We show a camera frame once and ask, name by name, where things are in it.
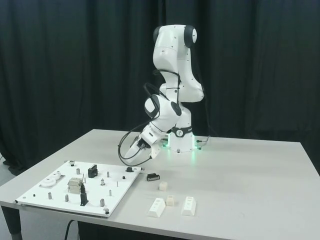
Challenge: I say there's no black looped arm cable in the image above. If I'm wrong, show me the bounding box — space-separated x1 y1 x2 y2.
117 70 182 165

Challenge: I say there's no black table leg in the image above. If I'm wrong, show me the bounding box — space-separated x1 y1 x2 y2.
0 205 22 240

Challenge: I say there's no white task board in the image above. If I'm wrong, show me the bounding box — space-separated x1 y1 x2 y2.
15 159 144 219

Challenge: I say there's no white long holder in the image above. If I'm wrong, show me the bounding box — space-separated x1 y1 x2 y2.
147 197 166 218

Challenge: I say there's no black Ethernet plug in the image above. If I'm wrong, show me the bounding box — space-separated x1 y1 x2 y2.
79 184 89 207

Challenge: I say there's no black curtain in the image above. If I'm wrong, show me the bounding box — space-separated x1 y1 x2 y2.
0 0 320 167

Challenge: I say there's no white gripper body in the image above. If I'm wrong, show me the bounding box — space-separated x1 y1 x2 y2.
124 139 161 166

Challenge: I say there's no black cable under table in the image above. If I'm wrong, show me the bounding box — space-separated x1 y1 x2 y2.
65 219 79 240

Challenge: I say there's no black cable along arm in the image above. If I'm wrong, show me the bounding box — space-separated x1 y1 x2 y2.
189 46 211 147

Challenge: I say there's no white two-hole holder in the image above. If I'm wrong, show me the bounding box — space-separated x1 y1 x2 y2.
180 196 198 216

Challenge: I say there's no white large gear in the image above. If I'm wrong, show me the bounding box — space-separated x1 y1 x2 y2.
39 178 56 189

